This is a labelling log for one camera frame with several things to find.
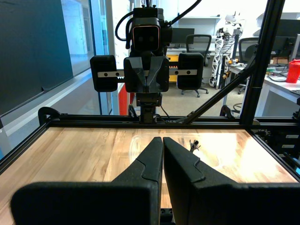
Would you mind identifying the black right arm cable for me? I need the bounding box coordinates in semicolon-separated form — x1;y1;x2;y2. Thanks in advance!
115;0;203;49

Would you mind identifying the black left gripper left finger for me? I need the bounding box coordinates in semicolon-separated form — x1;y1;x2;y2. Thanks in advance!
10;136;163;225

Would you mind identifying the yellow cabinet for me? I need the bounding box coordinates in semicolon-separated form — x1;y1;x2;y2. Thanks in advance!
166;53;180;83

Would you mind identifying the black mesh office chair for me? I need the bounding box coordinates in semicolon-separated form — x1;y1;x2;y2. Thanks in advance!
237;37;260;95
181;34;213;98

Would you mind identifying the red plastic canister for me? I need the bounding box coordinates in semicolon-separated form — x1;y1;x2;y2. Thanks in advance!
285;59;300;84

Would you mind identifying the red orange panel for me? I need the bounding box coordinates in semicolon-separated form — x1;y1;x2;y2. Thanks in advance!
118;83;128;115

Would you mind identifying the white lattice robot figure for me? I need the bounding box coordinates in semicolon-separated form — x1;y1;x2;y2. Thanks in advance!
209;13;243;90

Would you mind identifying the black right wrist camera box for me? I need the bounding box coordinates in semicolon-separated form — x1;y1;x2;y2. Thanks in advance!
131;16;161;51

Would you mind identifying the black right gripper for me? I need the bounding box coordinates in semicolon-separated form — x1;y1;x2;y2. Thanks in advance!
90;52;204;93

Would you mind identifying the clear plastic tub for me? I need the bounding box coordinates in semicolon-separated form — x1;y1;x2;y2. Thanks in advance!
129;133;223;170

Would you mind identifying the white work desk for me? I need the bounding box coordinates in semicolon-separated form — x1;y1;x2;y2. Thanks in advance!
231;63;300;118

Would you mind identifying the black aluminium table frame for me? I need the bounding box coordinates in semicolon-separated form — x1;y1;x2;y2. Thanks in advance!
0;0;300;183

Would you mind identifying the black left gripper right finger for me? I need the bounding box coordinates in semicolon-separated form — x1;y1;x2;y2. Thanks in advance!
163;137;300;225

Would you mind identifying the black computer monitor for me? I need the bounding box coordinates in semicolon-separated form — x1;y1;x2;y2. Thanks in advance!
273;18;300;59
172;28;195;49

